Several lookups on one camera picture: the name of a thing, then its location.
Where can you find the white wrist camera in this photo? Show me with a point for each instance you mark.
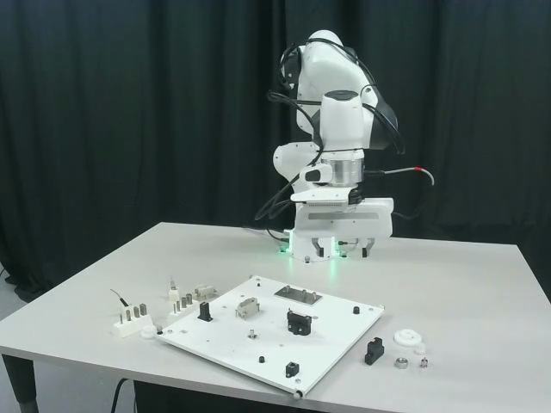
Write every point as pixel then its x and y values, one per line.
pixel 314 175

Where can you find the black curtains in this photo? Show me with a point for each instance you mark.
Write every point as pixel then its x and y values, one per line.
pixel 129 107

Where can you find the black USB plug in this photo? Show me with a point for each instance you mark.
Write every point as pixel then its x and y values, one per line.
pixel 206 312

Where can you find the small white plug holder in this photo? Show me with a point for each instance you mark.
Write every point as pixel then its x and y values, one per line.
pixel 173 294

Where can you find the flat white mounting plate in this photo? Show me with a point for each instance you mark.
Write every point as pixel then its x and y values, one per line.
pixel 318 196

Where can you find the metal square peg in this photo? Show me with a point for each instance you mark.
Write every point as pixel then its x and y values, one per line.
pixel 140 312
pixel 189 300
pixel 183 303
pixel 131 313

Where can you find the metal D-SUB connector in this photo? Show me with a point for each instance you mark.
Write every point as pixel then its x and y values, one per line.
pixel 204 291

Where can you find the metal BNC plug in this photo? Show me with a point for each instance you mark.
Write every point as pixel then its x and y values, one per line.
pixel 423 364

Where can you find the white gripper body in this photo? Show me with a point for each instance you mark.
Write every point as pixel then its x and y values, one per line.
pixel 370 219

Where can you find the white peg holder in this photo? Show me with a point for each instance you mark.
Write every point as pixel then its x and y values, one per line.
pixel 131 328
pixel 183 312

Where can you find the white task board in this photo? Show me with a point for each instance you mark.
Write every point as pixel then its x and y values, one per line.
pixel 258 348

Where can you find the white large gear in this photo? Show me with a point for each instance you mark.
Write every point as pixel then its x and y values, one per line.
pixel 406 337

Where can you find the black D-SUB plug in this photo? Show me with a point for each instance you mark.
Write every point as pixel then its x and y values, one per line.
pixel 374 352

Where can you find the metal hex nut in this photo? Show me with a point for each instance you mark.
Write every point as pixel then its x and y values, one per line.
pixel 402 362

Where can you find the metal round peg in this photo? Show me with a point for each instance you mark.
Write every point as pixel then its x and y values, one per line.
pixel 122 315
pixel 177 307

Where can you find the black rod with red tag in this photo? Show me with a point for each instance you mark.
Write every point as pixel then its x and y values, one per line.
pixel 400 170

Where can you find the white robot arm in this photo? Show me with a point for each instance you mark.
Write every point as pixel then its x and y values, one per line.
pixel 327 69

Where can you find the black table leg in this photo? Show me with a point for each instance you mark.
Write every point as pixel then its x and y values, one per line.
pixel 19 378

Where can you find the white medium gear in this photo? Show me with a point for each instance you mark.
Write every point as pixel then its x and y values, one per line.
pixel 148 332

